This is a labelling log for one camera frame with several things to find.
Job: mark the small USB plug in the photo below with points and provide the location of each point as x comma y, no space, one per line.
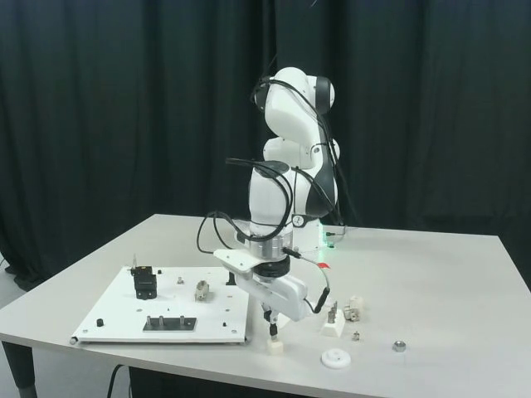
273,333

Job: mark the metal nut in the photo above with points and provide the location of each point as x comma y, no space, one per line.
399,346

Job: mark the metal square peg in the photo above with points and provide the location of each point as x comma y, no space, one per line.
329,316
334,312

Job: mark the black D-SUB plug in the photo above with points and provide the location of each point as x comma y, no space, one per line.
145,284

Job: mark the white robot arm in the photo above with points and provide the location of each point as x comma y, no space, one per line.
286,124

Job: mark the white holder with round pegs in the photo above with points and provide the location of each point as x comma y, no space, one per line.
356,311

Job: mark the white holder with square pegs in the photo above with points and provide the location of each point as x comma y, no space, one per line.
332,329

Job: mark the small metal bolt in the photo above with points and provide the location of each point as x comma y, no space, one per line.
355,336

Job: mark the black curtain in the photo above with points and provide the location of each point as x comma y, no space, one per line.
124,103

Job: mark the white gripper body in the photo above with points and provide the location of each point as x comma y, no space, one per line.
282,296

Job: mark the dark table leg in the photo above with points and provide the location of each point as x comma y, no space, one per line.
16,369

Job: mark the white task board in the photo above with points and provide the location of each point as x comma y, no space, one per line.
174,307

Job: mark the small white USB holder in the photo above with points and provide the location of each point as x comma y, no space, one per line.
275,346

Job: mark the white gear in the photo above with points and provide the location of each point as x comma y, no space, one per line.
336,358

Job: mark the flat white wrist plate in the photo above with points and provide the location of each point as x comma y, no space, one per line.
234,261

